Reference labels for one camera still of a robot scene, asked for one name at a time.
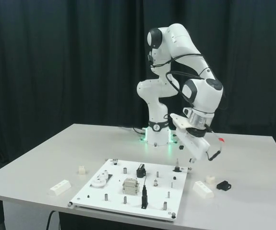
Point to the long white square-hole holder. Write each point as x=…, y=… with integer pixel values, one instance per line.
x=203, y=190

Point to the black D-SUB plug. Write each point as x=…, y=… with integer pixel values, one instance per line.
x=224, y=186

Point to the small white holder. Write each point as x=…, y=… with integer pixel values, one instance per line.
x=211, y=180
x=81, y=170

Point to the white medium gear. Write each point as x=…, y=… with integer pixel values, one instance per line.
x=102, y=177

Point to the grey waterproof plug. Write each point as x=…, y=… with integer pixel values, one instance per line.
x=130, y=186

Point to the white small gear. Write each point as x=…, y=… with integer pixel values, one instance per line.
x=105, y=173

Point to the white camera mounting plate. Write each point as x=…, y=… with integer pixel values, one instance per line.
x=179, y=121

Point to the metal BNC plug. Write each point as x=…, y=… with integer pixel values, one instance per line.
x=155, y=183

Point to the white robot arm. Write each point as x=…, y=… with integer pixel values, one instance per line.
x=190, y=43

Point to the white task board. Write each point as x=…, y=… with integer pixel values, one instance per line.
x=133, y=210

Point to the white large gear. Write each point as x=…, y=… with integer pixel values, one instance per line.
x=98, y=183

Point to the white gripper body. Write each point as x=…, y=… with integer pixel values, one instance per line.
x=194, y=145

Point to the black curtain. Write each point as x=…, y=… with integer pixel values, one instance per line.
x=56, y=60

